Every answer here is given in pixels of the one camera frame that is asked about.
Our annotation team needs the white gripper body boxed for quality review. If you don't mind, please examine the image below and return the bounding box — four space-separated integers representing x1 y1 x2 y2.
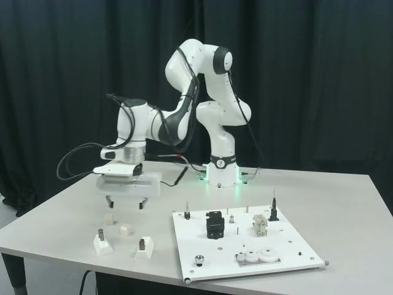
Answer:
95 172 163 199

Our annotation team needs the large white peg holder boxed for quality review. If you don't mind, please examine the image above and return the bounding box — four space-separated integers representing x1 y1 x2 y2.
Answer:
133 237 155 261
92 235 114 256

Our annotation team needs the black D-SUB plug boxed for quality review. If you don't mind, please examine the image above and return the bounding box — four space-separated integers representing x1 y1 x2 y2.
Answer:
204 210 227 241

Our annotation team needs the beige plug connector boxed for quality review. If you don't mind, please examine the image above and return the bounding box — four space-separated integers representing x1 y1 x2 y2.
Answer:
252 213 268 238

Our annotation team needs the black table leg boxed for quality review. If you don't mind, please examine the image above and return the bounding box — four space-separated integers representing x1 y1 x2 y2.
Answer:
1 253 26 295

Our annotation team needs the white task board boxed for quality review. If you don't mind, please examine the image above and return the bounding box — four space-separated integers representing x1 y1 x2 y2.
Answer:
171 206 330 283

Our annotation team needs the white large gear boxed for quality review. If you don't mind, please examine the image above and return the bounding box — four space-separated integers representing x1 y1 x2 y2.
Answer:
258 246 278 264

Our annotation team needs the black curtain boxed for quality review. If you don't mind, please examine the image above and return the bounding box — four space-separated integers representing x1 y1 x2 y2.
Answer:
0 0 393 218

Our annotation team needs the thin black rod on wire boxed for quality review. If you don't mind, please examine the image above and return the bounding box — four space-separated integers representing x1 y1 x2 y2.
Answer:
144 152 190 187

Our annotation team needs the black cable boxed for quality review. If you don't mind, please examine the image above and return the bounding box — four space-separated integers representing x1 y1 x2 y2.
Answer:
79 269 93 295
225 68 267 170
188 162 210 173
64 144 122 179
105 45 204 154
56 141 124 181
240 167 262 186

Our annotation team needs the black plug with short cable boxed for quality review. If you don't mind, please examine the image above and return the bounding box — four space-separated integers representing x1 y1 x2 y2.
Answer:
268 188 281 222

